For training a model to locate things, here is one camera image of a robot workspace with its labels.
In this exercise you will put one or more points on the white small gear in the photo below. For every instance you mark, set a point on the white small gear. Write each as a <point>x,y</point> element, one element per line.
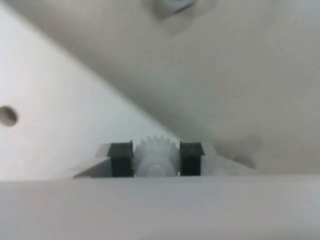
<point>155,152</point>

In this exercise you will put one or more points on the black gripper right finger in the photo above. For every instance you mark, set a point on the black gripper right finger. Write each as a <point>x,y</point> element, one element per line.
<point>190,160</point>

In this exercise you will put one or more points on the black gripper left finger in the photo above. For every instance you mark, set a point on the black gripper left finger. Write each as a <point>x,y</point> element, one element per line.
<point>120,160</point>

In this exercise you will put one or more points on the white task board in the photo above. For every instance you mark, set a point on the white task board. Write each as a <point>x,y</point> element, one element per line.
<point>50,100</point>

